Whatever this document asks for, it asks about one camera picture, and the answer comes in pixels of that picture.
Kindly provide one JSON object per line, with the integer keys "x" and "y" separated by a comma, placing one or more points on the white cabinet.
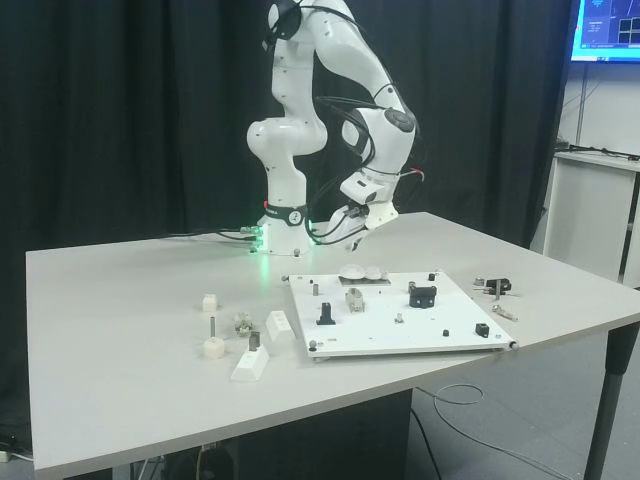
{"x": 595, "y": 215}

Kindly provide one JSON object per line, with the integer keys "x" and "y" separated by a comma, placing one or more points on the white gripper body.
{"x": 345, "y": 225}

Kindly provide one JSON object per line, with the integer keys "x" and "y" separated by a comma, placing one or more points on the small white cube holder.
{"x": 210, "y": 302}

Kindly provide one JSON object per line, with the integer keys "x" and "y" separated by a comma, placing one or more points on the metal square peg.
{"x": 254, "y": 341}

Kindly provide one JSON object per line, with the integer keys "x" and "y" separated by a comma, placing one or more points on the black curtain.
{"x": 125, "y": 125}

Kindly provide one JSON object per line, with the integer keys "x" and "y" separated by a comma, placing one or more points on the metal round peg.
{"x": 212, "y": 327}

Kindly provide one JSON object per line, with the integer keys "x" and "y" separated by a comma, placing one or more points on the metal D-SUB plug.
{"x": 243, "y": 322}

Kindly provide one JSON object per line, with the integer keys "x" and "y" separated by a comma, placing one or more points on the white power strip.
{"x": 5, "y": 455}

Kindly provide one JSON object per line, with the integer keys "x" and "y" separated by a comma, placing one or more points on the metal BNC plug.
{"x": 479, "y": 281}

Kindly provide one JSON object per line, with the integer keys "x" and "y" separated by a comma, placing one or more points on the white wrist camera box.
{"x": 361, "y": 186}

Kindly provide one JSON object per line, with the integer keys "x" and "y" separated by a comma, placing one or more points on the white task board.
{"x": 400, "y": 325}

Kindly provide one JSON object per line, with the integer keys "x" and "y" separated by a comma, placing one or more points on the flat white mounting plate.
{"x": 382, "y": 212}

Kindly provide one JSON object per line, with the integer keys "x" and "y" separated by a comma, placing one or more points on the white medium gear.
{"x": 374, "y": 273}

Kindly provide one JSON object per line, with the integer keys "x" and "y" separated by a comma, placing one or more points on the white long wedge holder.
{"x": 249, "y": 367}

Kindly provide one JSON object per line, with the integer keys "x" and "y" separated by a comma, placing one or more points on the white round peg holder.
{"x": 214, "y": 348}

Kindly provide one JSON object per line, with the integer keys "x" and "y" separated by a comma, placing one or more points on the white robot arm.
{"x": 290, "y": 150}

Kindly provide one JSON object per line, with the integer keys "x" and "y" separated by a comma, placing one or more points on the grey table leg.
{"x": 607, "y": 400}

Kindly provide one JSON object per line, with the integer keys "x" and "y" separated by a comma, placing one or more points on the blue screen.
{"x": 607, "y": 30}

